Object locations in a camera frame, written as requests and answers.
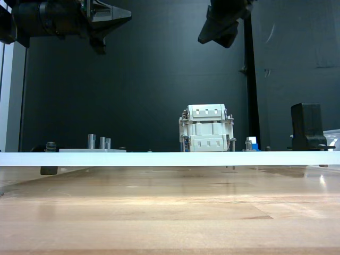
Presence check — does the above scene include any beige connector top half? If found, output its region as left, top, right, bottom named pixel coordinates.
left=185, top=104, right=228, bottom=124

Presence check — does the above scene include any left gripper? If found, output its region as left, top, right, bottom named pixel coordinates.
left=78, top=0, right=132, bottom=55

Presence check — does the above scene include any beige many-pin connector base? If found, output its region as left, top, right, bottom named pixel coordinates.
left=178, top=109, right=236, bottom=153

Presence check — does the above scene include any white task board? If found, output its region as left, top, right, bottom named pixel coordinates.
left=0, top=151, right=340, bottom=167

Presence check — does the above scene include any black block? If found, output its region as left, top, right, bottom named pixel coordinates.
left=286, top=102, right=336, bottom=150

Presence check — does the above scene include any black frame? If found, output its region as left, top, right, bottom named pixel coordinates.
left=18, top=10, right=263, bottom=152

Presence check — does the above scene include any clear plastic container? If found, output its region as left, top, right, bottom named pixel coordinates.
left=289, top=128, right=340, bottom=171

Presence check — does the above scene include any blue socket block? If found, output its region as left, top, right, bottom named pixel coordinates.
left=249, top=136, right=260, bottom=152

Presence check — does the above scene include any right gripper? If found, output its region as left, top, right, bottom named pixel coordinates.
left=197, top=0, right=256, bottom=49

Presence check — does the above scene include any grey base plate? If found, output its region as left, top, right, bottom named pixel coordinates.
left=58, top=148, right=126, bottom=153

